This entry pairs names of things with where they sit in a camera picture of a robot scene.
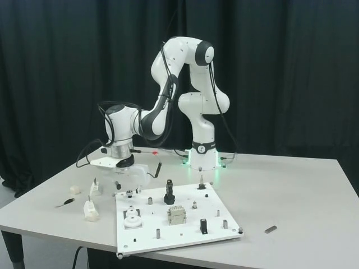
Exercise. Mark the small white cube holder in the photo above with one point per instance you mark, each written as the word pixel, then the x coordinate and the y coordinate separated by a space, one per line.
pixel 75 189

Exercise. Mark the metal bolt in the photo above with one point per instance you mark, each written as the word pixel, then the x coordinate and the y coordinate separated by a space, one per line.
pixel 201 182

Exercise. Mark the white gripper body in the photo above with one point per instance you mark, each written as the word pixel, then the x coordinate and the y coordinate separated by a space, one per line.
pixel 131 172

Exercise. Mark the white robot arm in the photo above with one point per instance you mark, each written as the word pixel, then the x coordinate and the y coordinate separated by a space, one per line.
pixel 200 126

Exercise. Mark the black table leg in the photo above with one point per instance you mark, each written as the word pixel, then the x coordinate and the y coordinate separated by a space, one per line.
pixel 12 246

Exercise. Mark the black curtains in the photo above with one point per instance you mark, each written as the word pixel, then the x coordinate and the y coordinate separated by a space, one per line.
pixel 56 70

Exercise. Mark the beige waterproof plug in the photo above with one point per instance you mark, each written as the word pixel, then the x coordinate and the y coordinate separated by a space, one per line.
pixel 174 217

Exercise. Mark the metal BNC plug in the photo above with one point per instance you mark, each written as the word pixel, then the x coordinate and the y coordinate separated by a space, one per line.
pixel 194 204

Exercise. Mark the thin black rod with red tag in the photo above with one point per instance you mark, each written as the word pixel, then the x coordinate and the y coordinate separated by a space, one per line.
pixel 158 169

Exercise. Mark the white large gear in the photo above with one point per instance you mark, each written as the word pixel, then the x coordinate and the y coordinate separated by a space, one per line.
pixel 132 222

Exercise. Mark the white peg holder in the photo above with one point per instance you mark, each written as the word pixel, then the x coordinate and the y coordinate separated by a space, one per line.
pixel 95 190
pixel 90 212

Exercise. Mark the black Ethernet plug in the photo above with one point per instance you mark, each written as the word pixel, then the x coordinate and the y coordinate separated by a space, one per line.
pixel 204 226

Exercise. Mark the white medium gear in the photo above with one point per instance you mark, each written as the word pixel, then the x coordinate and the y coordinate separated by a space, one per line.
pixel 131 212

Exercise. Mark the white task board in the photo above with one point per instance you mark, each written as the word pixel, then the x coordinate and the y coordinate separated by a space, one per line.
pixel 179 224

